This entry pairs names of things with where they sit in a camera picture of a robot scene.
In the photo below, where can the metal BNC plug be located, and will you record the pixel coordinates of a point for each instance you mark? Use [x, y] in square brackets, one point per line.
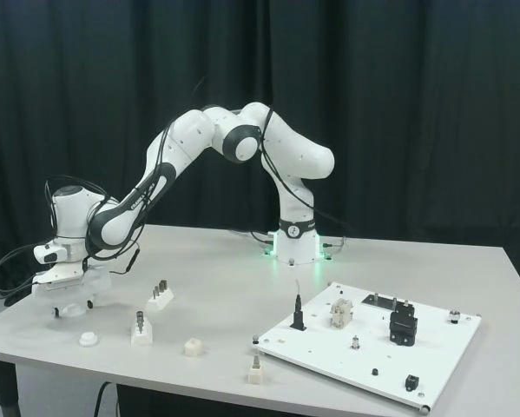
[355, 343]

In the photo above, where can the white medium gear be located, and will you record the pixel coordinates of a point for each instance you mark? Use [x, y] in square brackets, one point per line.
[88, 339]

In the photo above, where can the black D-SUB plug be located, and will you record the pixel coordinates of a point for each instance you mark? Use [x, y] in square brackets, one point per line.
[403, 326]

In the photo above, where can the metal large square peg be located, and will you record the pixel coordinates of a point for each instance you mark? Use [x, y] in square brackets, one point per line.
[164, 287]

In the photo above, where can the white round peg holder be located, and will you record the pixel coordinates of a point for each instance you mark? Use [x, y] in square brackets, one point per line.
[141, 338]

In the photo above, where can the black table leg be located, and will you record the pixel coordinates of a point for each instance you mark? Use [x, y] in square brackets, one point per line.
[1, 391]

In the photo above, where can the black curtain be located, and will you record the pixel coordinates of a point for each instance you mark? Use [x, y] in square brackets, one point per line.
[416, 87]

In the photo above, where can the metal large round peg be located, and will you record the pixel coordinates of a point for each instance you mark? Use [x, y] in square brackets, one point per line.
[141, 315]

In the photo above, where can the black cabinet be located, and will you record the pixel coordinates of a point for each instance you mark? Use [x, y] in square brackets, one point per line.
[264, 404]

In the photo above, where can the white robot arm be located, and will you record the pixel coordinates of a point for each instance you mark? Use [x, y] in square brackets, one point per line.
[294, 147]

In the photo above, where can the metal bolt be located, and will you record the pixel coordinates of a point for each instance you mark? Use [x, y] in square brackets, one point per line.
[256, 362]

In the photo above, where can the white square peg holder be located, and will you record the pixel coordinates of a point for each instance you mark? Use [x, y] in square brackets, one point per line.
[160, 302]

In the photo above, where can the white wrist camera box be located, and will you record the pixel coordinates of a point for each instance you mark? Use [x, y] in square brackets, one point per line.
[47, 252]

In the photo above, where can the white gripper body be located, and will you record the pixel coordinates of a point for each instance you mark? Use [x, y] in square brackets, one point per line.
[62, 276]

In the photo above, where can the white bolt holder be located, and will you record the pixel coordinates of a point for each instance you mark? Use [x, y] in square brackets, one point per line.
[256, 377]

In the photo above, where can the cream connector block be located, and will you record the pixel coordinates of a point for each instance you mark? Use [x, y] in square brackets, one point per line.
[340, 313]

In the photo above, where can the cream small block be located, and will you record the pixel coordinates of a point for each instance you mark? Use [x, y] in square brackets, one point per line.
[194, 348]

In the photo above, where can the metal small round peg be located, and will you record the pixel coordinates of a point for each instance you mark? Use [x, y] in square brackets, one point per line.
[142, 326]

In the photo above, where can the white task board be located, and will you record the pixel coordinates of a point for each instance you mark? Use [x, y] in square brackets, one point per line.
[364, 373]

